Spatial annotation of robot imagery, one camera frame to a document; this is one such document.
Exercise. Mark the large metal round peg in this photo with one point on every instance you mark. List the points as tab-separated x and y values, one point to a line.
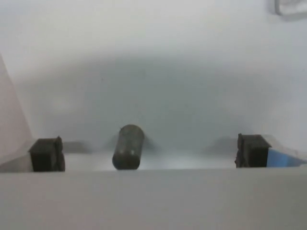
128	148

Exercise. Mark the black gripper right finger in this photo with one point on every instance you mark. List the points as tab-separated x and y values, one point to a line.
254	153

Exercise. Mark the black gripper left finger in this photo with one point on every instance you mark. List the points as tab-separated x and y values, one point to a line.
45	155

